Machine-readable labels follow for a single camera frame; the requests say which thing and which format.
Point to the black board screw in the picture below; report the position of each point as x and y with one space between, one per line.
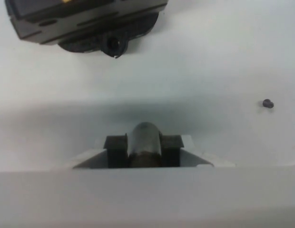
268 103

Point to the white task board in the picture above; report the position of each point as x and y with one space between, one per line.
209 59

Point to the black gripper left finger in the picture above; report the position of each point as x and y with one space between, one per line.
115 152

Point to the metal round peg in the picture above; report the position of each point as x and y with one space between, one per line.
144 142

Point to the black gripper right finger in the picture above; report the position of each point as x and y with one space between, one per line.
171 152

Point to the black D-SUB plug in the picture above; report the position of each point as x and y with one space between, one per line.
90 16

